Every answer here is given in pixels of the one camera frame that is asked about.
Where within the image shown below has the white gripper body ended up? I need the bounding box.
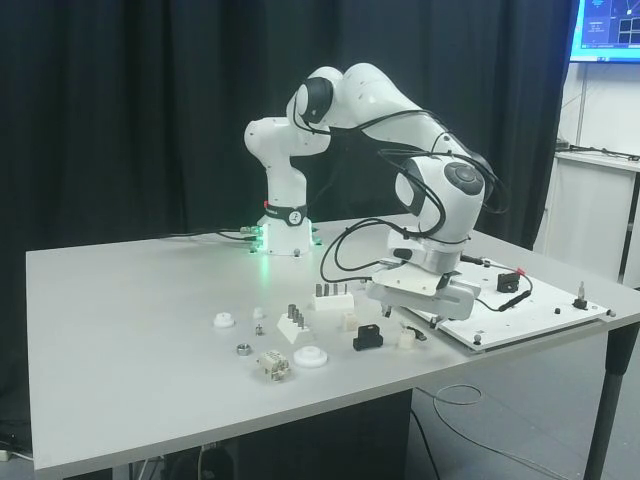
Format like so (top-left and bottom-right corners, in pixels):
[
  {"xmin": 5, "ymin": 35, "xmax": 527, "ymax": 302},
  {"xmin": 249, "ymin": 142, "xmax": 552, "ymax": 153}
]
[{"xmin": 365, "ymin": 278, "xmax": 476, "ymax": 322}]

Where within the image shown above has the black D-SUB plug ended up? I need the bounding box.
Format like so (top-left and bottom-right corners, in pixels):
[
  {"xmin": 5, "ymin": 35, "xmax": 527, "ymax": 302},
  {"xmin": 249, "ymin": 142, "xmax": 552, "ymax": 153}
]
[{"xmin": 352, "ymin": 323, "xmax": 387, "ymax": 353}]

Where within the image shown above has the white square peg holder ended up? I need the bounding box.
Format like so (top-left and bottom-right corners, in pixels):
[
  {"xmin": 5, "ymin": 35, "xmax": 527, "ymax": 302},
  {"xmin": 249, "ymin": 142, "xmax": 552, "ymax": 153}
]
[{"xmin": 310, "ymin": 282, "xmax": 357, "ymax": 313}]

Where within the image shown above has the white task board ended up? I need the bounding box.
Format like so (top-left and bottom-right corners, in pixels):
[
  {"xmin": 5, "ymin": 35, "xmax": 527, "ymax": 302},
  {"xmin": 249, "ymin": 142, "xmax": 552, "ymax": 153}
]
[{"xmin": 394, "ymin": 257, "xmax": 618, "ymax": 358}]

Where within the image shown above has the white large gear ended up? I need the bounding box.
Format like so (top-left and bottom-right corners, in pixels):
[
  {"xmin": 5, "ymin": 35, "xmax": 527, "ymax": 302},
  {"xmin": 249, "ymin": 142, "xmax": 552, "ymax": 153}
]
[{"xmin": 293, "ymin": 345, "xmax": 329, "ymax": 369}]

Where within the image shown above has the white round peg holder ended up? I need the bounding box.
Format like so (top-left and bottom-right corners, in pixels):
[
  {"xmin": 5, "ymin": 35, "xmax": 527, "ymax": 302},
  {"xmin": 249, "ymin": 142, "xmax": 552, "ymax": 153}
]
[{"xmin": 276, "ymin": 301, "xmax": 314, "ymax": 346}]

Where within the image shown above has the beige metal waterproof plug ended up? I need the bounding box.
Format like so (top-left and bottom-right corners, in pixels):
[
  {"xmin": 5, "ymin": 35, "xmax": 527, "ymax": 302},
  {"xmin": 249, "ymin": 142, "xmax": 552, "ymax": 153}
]
[{"xmin": 255, "ymin": 350, "xmax": 294, "ymax": 384}]

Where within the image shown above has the white cabinet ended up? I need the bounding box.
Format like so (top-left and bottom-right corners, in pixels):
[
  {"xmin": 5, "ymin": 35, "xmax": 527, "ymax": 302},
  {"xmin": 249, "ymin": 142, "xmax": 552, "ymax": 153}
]
[{"xmin": 542, "ymin": 144, "xmax": 640, "ymax": 292}]

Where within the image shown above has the dark table leg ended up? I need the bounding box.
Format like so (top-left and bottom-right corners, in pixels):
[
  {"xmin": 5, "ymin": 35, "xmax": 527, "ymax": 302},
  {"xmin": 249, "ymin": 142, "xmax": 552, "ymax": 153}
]
[{"xmin": 583, "ymin": 322, "xmax": 640, "ymax": 480}]

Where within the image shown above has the blue screen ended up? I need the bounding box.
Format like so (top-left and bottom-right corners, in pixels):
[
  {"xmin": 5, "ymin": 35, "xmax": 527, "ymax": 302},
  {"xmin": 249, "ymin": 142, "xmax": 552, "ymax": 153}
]
[{"xmin": 569, "ymin": 0, "xmax": 640, "ymax": 65}]

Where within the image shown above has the black curtain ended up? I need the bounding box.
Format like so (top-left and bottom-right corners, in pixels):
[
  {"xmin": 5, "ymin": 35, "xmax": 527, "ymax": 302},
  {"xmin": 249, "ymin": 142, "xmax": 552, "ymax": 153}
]
[{"xmin": 0, "ymin": 0, "xmax": 572, "ymax": 451}]

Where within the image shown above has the grey floor cable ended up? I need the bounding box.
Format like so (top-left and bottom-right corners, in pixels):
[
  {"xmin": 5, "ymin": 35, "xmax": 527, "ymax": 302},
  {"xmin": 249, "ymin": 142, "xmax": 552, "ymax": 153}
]
[{"xmin": 424, "ymin": 383, "xmax": 596, "ymax": 457}]

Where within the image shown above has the black foot cable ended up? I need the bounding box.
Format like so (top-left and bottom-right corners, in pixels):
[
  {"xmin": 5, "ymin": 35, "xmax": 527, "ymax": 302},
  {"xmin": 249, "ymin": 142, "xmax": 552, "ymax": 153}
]
[{"xmin": 162, "ymin": 225, "xmax": 267, "ymax": 247}]

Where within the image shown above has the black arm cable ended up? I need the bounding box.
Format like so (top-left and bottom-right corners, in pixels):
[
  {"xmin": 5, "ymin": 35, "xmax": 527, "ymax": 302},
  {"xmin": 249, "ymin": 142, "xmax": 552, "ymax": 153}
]
[{"xmin": 284, "ymin": 105, "xmax": 507, "ymax": 284}]

